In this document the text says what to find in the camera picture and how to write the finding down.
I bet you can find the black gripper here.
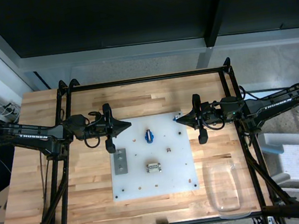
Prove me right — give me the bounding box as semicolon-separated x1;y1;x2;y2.
172;89;230;148
82;100;136;157

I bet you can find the grey HAN10-E connector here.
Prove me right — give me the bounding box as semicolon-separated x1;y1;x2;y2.
145;162;162;174

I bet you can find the blue clamp with silver insert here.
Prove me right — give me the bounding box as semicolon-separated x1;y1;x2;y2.
142;127;156;146

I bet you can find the grey metal bar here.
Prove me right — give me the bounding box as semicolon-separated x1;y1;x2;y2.
111;148;130;176

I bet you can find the white mounting board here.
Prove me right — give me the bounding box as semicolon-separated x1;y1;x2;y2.
103;109;201;204

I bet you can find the clear plastic tub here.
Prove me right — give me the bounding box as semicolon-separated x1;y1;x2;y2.
201;157;254;223

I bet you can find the white power strip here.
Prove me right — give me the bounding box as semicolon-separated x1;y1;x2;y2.
0;100;23;125

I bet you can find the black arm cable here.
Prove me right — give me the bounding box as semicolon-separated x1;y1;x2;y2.
81;110;108;150
199;101;227;133

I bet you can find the black aluminium frame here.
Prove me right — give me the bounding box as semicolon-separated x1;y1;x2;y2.
0;46;299;224

